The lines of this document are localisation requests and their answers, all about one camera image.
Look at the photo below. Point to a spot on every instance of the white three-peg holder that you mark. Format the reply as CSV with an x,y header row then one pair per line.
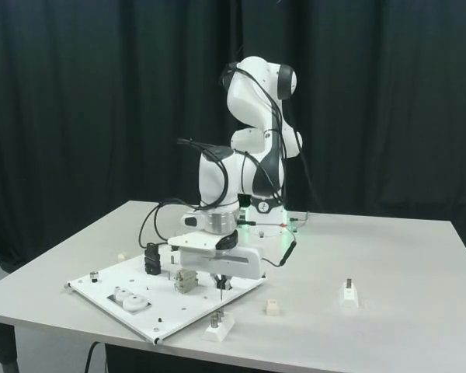
x,y
217,332

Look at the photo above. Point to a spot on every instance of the black curtain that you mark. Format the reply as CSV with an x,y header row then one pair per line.
x,y
62,77

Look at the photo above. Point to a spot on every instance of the black D-SUB plug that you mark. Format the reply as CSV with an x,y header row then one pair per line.
x,y
152,260

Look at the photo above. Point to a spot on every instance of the white single-peg holder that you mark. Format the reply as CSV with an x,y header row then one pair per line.
x,y
349,299

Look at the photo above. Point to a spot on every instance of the white task board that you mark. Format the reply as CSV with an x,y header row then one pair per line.
x,y
178,311

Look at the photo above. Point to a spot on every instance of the white large gear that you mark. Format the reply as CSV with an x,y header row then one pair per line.
x,y
135,304

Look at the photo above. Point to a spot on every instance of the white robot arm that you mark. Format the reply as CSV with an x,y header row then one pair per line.
x,y
240,101

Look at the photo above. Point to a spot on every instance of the metal square peg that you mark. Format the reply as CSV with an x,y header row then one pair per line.
x,y
349,283

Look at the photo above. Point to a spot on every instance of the beige rectangular connector plug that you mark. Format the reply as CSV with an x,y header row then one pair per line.
x,y
185,283

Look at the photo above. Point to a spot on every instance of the white small gear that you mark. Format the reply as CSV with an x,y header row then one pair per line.
x,y
117,290

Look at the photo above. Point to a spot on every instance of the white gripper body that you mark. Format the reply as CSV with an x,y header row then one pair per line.
x,y
244,262

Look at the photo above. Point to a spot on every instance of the white medium gear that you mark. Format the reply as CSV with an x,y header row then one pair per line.
x,y
123,296

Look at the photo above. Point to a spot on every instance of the dark table leg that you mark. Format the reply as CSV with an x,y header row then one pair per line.
x,y
2,346

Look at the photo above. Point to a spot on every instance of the metal BNC plug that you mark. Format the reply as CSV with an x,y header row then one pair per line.
x,y
94,276

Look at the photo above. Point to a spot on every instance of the small white cube holder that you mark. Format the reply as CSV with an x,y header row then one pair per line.
x,y
272,307

